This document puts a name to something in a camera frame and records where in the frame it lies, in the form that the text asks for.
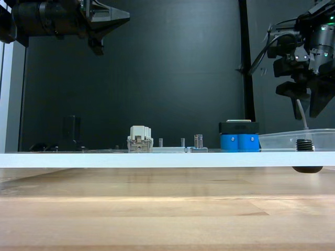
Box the grey RJ45 connector cable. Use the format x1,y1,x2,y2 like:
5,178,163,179
297,99,311,131

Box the black connector block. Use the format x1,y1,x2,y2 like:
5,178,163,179
218,121,261,136

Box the silver cylindrical connector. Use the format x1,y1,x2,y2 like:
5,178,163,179
190,134,209,153

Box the tall black connector housing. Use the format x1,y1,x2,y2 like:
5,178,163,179
62,115,82,152

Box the beige industrial connector housing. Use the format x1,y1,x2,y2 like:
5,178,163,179
127,125,154,154

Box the clear plastic tub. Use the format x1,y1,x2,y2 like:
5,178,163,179
258,128,335,152

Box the black threaded screw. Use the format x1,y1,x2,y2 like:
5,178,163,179
296,139,315,152

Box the black rubber foot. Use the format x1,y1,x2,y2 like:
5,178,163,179
292,166,323,174

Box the clear plastic bar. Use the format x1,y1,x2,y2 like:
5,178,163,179
152,146,193,154

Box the low black fixture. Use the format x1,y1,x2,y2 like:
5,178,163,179
28,142,59,152

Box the white task board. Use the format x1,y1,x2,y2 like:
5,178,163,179
0,149,335,168

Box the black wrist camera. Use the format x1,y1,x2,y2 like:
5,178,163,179
273,58,297,78

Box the black frame post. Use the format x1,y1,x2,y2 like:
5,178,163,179
235,0,256,122

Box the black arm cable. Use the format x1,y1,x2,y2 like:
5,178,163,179
248,33,298,76

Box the blue two-lobed mount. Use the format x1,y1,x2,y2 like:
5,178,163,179
220,134,260,152

